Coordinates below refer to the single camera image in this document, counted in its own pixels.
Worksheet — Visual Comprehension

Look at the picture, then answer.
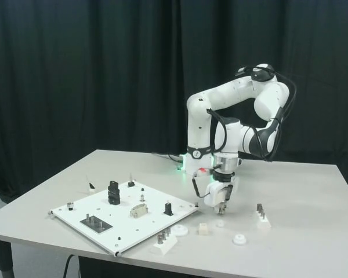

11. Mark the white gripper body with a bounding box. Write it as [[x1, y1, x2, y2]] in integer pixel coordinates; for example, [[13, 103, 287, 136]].
[[205, 181, 235, 208]]

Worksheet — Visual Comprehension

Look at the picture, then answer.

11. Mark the thin black rod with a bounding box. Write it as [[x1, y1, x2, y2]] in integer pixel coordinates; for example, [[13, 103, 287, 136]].
[[191, 175, 200, 199]]

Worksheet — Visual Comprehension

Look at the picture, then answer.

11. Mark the white medium gear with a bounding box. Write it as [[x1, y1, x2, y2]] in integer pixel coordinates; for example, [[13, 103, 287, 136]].
[[232, 233, 248, 246]]

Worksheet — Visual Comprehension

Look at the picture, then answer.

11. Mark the white large gear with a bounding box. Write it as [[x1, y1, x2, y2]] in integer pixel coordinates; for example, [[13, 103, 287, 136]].
[[173, 224, 189, 237]]

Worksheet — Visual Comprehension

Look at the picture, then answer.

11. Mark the white square peg holder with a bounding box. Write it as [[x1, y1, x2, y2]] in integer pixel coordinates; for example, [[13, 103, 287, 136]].
[[252, 210, 272, 231]]

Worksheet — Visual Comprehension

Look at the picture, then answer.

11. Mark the white round peg holder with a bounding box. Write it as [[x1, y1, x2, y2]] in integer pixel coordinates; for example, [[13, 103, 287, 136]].
[[152, 235, 179, 256]]

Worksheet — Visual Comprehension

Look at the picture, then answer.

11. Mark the white task board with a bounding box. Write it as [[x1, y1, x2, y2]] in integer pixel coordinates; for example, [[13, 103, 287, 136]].
[[48, 180, 200, 258]]

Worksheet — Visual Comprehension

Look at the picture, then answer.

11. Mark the black D-SUB plug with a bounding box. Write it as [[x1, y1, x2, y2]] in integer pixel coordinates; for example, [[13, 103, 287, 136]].
[[106, 180, 121, 205]]

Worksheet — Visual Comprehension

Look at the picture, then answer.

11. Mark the black curtain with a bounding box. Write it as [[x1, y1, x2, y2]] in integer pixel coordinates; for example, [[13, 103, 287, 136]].
[[0, 0, 348, 200]]

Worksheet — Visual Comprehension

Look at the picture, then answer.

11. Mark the black table leg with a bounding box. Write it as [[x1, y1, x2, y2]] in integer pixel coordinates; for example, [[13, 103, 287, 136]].
[[0, 237, 13, 278]]

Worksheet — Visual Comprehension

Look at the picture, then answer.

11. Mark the silver wrist ring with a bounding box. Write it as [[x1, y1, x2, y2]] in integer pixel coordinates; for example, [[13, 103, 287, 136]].
[[213, 156, 239, 173]]

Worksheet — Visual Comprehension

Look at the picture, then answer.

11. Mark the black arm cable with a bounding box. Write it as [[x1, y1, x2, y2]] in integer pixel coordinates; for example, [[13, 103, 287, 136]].
[[205, 65, 297, 163]]

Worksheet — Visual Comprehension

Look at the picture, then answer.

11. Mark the black floor cable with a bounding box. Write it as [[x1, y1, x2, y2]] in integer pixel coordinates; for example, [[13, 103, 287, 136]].
[[64, 254, 76, 278]]

